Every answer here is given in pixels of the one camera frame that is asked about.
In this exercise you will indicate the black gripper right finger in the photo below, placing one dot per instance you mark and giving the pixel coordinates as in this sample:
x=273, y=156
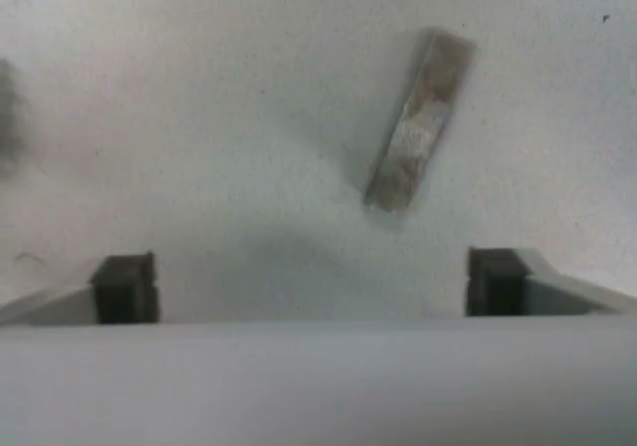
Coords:
x=497, y=287

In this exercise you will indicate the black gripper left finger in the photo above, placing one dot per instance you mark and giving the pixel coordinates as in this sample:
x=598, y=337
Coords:
x=124, y=291

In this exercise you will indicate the metal square peg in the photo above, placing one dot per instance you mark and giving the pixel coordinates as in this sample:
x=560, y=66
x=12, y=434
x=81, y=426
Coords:
x=423, y=117

